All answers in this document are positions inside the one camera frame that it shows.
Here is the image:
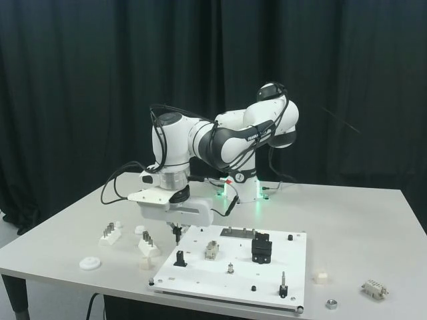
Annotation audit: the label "black cable under table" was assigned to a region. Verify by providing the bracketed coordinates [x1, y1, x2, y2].
[87, 292, 105, 320]

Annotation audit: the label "white square peg holder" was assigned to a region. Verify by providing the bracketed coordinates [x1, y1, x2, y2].
[137, 239, 161, 258]

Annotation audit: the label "thin black rod red tag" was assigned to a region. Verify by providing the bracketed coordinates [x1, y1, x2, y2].
[189, 175, 240, 217]

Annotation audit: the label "white round peg holder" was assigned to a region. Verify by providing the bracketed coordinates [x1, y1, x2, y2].
[97, 228, 122, 247]

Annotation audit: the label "white large gear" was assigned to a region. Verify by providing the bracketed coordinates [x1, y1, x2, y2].
[79, 256, 101, 270]

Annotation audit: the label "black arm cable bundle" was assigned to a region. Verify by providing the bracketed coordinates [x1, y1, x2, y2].
[99, 83, 292, 206]

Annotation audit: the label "small white wrist camera box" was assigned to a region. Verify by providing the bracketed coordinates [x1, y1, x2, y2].
[139, 169, 161, 186]

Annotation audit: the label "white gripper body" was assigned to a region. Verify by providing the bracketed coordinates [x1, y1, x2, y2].
[139, 195, 215, 229]

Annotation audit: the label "black curtains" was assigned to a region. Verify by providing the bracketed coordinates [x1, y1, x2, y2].
[0, 0, 427, 231]

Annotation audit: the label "white task board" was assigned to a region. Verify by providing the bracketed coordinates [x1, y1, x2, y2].
[147, 223, 308, 315]

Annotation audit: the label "black base cable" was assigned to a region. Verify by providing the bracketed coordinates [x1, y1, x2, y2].
[261, 181, 301, 194]

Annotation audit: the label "dark table leg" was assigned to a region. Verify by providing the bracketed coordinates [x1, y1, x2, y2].
[1, 274, 29, 320]

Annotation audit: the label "flat white mounting plate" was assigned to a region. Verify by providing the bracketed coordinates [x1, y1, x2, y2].
[127, 187, 175, 213]

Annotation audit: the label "beige D-SUB plug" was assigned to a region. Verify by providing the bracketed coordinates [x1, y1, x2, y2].
[362, 279, 390, 296]

